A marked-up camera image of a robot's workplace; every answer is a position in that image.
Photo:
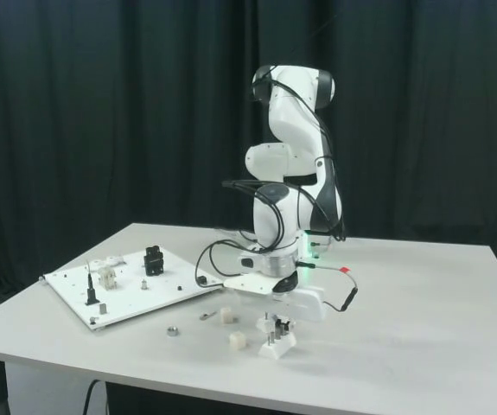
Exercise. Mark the small grey metal plug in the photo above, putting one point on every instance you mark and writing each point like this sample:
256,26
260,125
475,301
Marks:
205,316

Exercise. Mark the grey metal square peg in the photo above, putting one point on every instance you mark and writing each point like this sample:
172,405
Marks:
103,308

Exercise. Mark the round metal BNC plug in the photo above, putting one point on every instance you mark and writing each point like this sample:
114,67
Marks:
173,332

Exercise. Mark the black controller box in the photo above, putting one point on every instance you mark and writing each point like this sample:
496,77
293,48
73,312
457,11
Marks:
317,402

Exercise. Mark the white round peg holder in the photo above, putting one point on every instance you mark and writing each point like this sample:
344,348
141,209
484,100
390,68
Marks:
276,352

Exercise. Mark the thick metal round peg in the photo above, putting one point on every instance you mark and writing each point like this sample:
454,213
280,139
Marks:
284,333

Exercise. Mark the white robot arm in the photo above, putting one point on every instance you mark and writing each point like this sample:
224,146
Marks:
284,123

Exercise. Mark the white large gear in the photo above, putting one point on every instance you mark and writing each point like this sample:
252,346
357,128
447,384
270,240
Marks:
116,259

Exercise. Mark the black D-SUB plug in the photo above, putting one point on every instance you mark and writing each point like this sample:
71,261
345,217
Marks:
154,259

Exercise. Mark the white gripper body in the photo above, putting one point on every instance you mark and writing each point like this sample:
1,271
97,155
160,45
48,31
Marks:
308,307

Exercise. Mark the cream cube holder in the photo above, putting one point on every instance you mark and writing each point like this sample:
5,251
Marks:
227,316
238,340

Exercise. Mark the black curtain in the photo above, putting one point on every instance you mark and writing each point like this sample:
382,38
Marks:
101,108

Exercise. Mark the white task board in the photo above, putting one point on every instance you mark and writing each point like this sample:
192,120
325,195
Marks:
122,302

